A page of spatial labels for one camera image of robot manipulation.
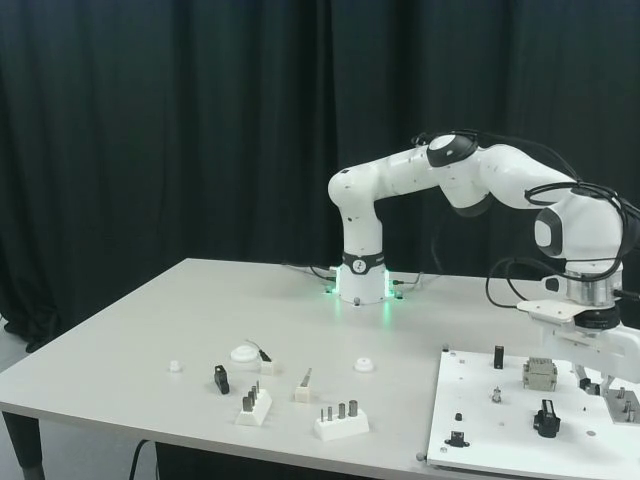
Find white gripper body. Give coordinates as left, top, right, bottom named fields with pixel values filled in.
left=537, top=322, right=640, bottom=384

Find black waterproof plug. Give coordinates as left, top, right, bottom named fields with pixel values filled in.
left=530, top=398, right=562, bottom=439

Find white task board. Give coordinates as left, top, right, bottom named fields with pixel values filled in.
left=424, top=347, right=640, bottom=471

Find white round peg holder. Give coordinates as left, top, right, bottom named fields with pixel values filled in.
left=313, top=410, right=371, bottom=443

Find white square peg holder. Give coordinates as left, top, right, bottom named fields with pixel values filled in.
left=234, top=389, right=274, bottom=428

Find white large gear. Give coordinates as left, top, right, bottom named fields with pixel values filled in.
left=229, top=344, right=261, bottom=367

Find black curtain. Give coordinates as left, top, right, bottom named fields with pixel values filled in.
left=0, top=0, right=640, bottom=354

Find dark table leg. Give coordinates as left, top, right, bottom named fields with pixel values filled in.
left=0, top=410, right=47, bottom=480

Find black looping wrist cable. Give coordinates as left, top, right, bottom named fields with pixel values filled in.
left=485, top=256, right=572, bottom=310

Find black base cable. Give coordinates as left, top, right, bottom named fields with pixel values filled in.
left=281, top=261, right=340, bottom=282
left=391, top=272, right=426, bottom=292

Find black plug with thin cable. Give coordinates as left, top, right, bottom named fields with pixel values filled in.
left=243, top=339, right=276, bottom=363

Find black cable under table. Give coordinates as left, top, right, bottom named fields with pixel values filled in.
left=129, top=438, right=157, bottom=480

